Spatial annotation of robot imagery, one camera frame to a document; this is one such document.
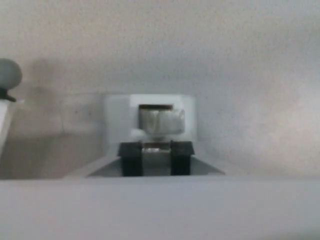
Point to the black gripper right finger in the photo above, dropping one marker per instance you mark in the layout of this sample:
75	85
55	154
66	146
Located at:
181	160

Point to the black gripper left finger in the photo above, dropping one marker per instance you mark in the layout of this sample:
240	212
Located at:
131	160

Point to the white square peg holder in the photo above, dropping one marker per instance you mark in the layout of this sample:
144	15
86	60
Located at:
117	117

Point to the large metal square peg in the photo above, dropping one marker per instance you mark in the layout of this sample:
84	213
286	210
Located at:
160	120

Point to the grey round board stop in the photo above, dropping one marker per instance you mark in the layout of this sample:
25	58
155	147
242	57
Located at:
8	72

